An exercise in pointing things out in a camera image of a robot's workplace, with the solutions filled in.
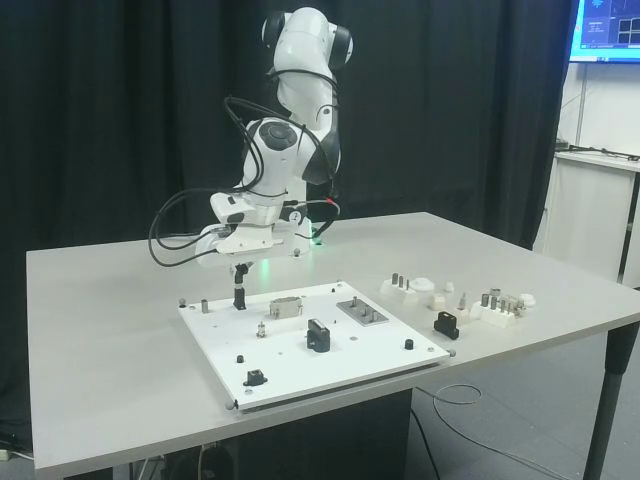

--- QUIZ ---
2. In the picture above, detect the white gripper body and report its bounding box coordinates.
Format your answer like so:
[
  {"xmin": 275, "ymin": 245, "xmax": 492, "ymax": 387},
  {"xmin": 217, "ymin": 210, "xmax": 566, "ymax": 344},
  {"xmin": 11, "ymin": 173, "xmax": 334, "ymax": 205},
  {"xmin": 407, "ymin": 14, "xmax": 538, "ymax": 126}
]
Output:
[{"xmin": 192, "ymin": 224, "xmax": 314, "ymax": 267}]

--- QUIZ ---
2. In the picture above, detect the white task board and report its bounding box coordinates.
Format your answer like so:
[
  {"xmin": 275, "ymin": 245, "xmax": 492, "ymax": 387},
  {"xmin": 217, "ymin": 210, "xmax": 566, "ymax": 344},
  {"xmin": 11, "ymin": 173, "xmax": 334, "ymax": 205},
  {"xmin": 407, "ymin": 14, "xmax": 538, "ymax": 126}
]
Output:
[{"xmin": 177, "ymin": 280, "xmax": 457, "ymax": 414}]

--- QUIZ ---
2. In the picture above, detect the black curtain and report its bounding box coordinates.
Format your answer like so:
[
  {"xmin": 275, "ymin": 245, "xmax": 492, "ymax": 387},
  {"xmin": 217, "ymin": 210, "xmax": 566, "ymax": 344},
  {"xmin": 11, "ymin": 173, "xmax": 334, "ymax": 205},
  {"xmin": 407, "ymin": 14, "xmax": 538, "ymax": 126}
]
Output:
[{"xmin": 0, "ymin": 0, "xmax": 576, "ymax": 446}]

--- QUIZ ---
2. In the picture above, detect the black D-SUB plug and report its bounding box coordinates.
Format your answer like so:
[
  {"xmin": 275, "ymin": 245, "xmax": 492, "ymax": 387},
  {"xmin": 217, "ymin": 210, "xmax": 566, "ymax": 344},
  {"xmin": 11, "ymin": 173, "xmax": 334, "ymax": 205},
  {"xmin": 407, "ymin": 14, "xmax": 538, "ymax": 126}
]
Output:
[{"xmin": 432, "ymin": 310, "xmax": 461, "ymax": 335}]

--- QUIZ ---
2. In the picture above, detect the white stepped peg holder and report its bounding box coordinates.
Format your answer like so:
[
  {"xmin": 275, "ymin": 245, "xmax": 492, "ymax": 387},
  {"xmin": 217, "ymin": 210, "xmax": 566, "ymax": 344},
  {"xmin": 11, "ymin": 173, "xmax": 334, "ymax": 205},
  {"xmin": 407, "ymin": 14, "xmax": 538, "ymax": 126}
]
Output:
[{"xmin": 471, "ymin": 298, "xmax": 522, "ymax": 330}]

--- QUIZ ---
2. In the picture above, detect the white cabinet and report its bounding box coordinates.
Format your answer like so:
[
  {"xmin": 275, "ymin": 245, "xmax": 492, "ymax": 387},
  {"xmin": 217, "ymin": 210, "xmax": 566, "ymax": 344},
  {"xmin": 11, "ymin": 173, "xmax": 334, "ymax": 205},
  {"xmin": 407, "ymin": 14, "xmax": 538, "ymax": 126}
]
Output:
[{"xmin": 532, "ymin": 149, "xmax": 640, "ymax": 291}]

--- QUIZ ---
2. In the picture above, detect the black table leg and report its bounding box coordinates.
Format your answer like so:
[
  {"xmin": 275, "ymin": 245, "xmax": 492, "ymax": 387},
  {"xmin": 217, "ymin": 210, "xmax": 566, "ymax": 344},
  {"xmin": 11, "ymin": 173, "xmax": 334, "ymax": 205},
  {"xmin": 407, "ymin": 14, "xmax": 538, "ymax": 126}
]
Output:
[{"xmin": 583, "ymin": 327, "xmax": 632, "ymax": 480}]

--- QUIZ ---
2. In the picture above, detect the blue screen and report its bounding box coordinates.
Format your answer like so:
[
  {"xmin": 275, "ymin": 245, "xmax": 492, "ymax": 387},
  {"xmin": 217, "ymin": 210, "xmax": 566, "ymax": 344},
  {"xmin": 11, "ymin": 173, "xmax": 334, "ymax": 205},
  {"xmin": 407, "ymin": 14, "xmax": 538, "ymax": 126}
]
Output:
[{"xmin": 568, "ymin": 0, "xmax": 640, "ymax": 65}]

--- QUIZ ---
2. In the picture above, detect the black looping arm cable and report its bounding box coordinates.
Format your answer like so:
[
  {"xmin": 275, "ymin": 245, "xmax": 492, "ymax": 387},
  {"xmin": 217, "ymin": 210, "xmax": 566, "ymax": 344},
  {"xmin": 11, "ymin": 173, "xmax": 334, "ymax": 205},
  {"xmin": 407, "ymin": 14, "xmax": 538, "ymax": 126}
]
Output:
[{"xmin": 148, "ymin": 94, "xmax": 301, "ymax": 267}]

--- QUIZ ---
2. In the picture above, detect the thin grey floor cable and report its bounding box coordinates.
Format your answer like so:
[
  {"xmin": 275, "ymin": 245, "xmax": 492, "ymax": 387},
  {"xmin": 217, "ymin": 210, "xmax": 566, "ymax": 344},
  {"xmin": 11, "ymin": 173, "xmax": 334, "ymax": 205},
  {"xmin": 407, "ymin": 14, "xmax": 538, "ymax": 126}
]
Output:
[{"xmin": 417, "ymin": 382, "xmax": 586, "ymax": 480}]

